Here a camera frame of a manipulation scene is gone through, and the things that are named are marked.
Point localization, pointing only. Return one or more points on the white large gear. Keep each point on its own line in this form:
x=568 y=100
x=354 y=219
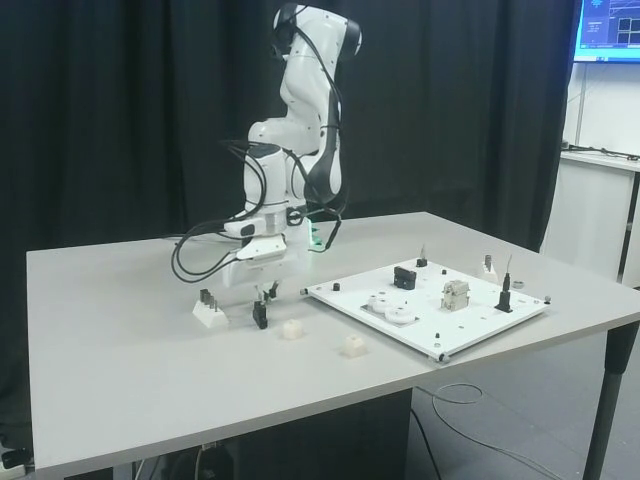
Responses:
x=380 y=306

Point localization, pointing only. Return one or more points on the white task board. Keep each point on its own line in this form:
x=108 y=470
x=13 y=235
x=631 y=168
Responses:
x=450 y=320

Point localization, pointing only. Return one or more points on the black USB plug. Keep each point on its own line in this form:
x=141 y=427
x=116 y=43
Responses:
x=504 y=300

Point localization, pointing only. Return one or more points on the black block with yellow insert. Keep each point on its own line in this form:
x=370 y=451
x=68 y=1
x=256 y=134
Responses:
x=259 y=316

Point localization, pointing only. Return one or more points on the blue screen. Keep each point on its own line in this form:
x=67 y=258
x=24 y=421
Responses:
x=607 y=30

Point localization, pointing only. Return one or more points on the grey metal waterproof plug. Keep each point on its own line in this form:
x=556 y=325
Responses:
x=455 y=296

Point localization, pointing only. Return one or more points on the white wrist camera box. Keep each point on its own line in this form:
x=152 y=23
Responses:
x=243 y=229

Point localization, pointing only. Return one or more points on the dark table leg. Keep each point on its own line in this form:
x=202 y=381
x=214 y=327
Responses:
x=607 y=400

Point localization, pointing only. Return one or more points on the black Ethernet plug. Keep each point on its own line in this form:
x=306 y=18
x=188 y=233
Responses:
x=422 y=261

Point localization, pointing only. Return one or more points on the black D-SUB plug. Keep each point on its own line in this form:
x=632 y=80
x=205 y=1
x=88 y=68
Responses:
x=404 y=279

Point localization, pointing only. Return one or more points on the small white cube holder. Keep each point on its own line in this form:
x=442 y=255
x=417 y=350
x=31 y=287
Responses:
x=354 y=347
x=292 y=331

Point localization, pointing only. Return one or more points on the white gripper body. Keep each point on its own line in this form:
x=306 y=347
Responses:
x=255 y=274

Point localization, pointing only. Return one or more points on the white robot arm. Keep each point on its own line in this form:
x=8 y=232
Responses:
x=305 y=100

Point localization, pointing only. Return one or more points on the black curtain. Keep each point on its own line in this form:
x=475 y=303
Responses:
x=100 y=100

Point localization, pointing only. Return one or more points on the white medium gear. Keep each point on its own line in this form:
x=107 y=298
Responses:
x=398 y=315

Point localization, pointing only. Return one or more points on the metal square peg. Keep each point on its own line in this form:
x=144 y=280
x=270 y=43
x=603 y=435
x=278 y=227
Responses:
x=204 y=296

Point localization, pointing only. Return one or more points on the white cabinet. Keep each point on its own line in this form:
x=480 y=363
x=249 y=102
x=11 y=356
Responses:
x=590 y=215

